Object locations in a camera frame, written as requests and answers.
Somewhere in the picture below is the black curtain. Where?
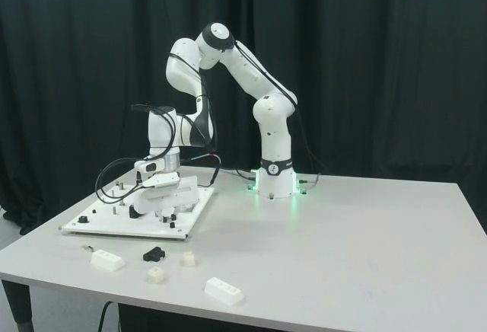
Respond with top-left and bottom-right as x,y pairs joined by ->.
0,0 -> 487,231

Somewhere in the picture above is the white task board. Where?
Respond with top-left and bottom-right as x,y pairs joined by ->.
59,177 -> 218,241

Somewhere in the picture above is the black looped wrist cable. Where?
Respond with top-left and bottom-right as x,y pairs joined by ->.
94,158 -> 154,202

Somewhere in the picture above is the dark table leg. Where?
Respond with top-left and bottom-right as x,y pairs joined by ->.
0,278 -> 32,332

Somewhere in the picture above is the black cable under table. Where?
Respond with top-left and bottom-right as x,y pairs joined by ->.
99,300 -> 119,332

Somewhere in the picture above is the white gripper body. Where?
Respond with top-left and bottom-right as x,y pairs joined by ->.
132,175 -> 201,214

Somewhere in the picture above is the white long peg holder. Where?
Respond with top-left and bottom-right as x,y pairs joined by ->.
89,249 -> 127,273
203,276 -> 245,306

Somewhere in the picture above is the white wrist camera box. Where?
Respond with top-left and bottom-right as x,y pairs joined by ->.
133,159 -> 161,174

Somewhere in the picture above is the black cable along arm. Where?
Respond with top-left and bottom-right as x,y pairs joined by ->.
167,40 -> 300,146

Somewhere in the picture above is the black base cable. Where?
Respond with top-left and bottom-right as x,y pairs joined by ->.
293,100 -> 323,197

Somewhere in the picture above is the black D-SUB plug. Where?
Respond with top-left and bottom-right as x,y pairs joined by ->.
142,245 -> 167,263

